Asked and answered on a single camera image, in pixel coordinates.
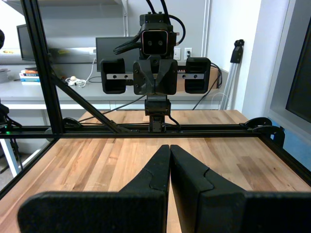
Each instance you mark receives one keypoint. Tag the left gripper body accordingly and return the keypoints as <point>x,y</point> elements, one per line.
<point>113,85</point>

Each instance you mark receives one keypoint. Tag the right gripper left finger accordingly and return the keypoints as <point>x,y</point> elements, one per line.
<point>97,211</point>

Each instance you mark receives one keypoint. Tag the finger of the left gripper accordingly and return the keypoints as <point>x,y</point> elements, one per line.
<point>168,80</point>
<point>142,82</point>

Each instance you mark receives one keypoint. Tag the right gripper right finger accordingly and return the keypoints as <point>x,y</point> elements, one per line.
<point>255,211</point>

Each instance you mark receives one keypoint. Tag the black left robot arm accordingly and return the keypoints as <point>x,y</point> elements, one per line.
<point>158,106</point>

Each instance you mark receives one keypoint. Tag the black computer monitor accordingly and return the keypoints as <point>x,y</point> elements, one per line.
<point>107,48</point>
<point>25,43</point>

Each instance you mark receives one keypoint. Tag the grey folded tripod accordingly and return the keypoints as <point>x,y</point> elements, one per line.
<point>236,55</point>

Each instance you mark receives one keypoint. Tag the grey desk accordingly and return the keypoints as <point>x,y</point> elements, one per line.
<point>36,93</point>

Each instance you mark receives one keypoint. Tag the stack of books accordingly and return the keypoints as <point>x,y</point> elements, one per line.
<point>29,77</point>

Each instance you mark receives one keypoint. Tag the black device with green light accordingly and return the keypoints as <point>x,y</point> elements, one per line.
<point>5,114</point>

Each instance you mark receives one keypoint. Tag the white wall outlet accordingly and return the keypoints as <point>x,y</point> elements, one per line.
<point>177,54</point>
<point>188,54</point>

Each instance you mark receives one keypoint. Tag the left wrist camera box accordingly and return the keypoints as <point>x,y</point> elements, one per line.
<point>154,43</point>

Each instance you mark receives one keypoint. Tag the grey wall shelf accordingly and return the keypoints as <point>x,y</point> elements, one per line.
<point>73,57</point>

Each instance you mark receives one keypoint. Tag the black metal table frame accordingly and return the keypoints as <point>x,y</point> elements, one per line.
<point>46,72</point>

